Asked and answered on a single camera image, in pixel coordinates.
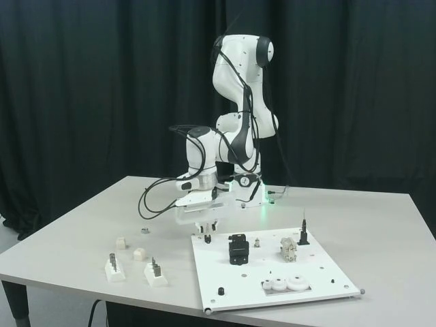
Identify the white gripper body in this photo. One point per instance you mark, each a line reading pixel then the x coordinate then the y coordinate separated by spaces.
pixel 197 216

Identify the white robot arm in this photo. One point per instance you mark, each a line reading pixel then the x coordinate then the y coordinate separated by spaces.
pixel 235 68

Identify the flat white mounting plate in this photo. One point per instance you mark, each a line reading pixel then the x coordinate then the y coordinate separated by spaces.
pixel 201 199

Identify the black D-SUB plug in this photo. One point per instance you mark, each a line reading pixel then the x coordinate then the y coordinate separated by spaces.
pixel 238 252

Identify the small white plug holder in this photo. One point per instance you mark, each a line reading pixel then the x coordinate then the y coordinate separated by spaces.
pixel 122 242
pixel 139 254

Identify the white peg holder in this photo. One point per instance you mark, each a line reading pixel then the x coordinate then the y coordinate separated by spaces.
pixel 156 281
pixel 114 275

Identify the beige waterproof plug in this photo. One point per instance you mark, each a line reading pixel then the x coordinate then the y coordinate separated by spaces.
pixel 287 250

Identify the white small gear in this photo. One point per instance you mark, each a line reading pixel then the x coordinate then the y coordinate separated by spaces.
pixel 269 284

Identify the white medium gear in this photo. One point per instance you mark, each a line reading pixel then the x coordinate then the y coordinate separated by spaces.
pixel 280 284

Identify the black USB plug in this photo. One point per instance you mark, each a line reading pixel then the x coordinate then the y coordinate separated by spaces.
pixel 303 235

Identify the metal round peg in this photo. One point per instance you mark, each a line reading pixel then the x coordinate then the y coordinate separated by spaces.
pixel 111 257
pixel 115 263

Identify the white large gear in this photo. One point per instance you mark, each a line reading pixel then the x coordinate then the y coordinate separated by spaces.
pixel 298 283

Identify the white task board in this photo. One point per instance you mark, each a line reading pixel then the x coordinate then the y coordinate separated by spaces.
pixel 306 269

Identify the black curtain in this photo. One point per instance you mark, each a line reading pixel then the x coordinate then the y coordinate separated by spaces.
pixel 68 85

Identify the dark grey table leg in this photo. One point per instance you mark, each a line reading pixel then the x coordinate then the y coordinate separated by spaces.
pixel 15 303

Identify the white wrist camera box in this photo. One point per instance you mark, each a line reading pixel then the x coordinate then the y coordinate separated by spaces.
pixel 185 185

